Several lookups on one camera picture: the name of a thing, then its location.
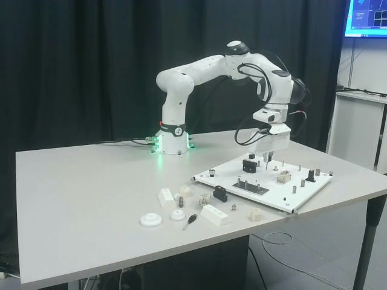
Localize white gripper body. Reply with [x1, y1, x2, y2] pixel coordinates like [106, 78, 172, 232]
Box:
[255, 132, 291, 153]

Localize white peg holder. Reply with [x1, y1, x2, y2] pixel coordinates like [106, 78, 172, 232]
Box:
[157, 187, 177, 208]
[200, 204, 229, 227]

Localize white task board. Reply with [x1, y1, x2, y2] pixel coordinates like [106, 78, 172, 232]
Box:
[190, 152, 333, 215]

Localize black D-SUB plug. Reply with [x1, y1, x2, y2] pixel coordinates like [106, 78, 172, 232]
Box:
[213, 185, 228, 203]

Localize small beige holder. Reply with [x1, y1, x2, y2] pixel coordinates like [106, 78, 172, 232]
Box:
[248, 208, 264, 223]

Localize white cabinet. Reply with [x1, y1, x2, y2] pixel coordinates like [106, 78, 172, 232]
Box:
[325, 90, 387, 175]

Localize white large gear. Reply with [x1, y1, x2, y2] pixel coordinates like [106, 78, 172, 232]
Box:
[139, 213, 163, 227]

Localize dark grey table leg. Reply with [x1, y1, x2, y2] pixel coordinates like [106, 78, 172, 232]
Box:
[353, 198, 383, 290]

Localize blue screen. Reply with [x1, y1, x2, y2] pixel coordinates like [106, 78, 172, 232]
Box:
[343, 0, 387, 39]

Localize black curtain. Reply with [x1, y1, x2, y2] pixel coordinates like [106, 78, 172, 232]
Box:
[0, 0, 346, 161]

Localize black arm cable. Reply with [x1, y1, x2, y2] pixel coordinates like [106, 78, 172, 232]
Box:
[234, 54, 312, 146]

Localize grey floor cable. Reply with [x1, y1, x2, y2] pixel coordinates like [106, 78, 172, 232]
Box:
[261, 231, 357, 290]

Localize black base cables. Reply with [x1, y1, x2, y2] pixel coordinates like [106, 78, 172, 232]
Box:
[102, 137, 158, 146]

